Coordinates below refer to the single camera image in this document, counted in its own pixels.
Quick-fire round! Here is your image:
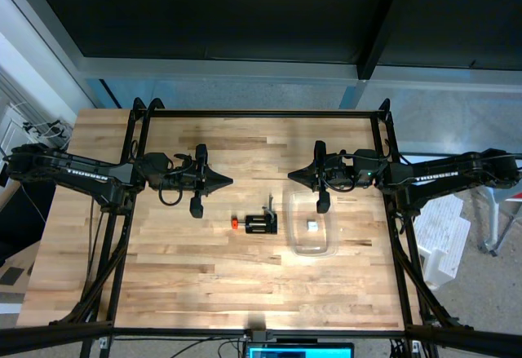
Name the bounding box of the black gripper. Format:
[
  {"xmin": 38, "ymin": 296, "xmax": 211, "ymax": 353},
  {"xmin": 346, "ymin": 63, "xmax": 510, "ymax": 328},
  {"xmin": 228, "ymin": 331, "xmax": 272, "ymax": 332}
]
[
  {"xmin": 175, "ymin": 144, "xmax": 234, "ymax": 219},
  {"xmin": 287, "ymin": 141, "xmax": 352, "ymax": 215}
]

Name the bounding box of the clear plastic tub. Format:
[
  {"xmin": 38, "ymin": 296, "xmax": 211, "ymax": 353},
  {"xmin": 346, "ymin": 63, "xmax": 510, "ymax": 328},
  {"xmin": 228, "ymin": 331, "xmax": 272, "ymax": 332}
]
[{"xmin": 287, "ymin": 189, "xmax": 340, "ymax": 258}]

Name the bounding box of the black clamp with red knob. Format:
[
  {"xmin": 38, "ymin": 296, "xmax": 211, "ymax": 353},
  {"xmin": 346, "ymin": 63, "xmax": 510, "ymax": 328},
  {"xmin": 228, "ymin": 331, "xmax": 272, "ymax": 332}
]
[{"xmin": 230, "ymin": 210, "xmax": 280, "ymax": 236}]

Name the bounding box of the black room column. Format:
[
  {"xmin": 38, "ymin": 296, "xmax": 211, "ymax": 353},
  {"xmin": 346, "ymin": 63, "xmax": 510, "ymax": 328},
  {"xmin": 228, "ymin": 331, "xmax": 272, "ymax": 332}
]
[{"xmin": 357, "ymin": 0, "xmax": 408, "ymax": 81}]

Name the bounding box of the white foam packing block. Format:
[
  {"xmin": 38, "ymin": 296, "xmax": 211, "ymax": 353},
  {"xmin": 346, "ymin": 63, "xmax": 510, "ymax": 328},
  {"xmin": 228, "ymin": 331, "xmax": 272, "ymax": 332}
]
[{"xmin": 412, "ymin": 192, "xmax": 473, "ymax": 293}]

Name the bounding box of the laptop screen with blue edge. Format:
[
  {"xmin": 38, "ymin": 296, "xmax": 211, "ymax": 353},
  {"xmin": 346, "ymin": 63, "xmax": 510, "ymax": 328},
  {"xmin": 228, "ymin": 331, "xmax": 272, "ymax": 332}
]
[{"xmin": 243, "ymin": 341, "xmax": 355, "ymax": 358}]

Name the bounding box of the power strip with plugs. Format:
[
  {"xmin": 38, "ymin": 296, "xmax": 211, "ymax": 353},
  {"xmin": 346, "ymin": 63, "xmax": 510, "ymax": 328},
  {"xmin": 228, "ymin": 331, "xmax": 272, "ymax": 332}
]
[{"xmin": 20, "ymin": 117, "xmax": 71, "ymax": 141}]

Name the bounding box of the grey metal stand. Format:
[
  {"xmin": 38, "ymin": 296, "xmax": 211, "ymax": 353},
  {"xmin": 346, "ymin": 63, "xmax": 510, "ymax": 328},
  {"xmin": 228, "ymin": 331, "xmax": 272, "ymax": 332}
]
[{"xmin": 468, "ymin": 178, "xmax": 522, "ymax": 258}]

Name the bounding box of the brown cardboard box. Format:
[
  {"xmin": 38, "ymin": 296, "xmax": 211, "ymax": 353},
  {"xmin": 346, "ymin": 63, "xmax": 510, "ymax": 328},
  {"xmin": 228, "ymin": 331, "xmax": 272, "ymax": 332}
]
[{"xmin": 0, "ymin": 240, "xmax": 42, "ymax": 294}]

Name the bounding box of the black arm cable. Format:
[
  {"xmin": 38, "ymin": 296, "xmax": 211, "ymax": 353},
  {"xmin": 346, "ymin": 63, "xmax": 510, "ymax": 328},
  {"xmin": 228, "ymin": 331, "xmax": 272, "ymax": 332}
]
[
  {"xmin": 325, "ymin": 152, "xmax": 356, "ymax": 193},
  {"xmin": 157, "ymin": 178, "xmax": 184, "ymax": 207}
]

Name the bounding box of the black metal table frame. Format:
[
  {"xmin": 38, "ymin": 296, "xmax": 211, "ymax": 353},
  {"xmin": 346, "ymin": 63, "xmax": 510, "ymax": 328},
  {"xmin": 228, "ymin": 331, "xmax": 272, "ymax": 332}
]
[{"xmin": 0, "ymin": 96, "xmax": 522, "ymax": 358}]

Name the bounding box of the black low camera mount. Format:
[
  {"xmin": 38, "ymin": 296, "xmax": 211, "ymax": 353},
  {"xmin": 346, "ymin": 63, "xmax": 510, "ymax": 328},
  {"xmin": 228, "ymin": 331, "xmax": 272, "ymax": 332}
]
[{"xmin": 244, "ymin": 321, "xmax": 273, "ymax": 342}]

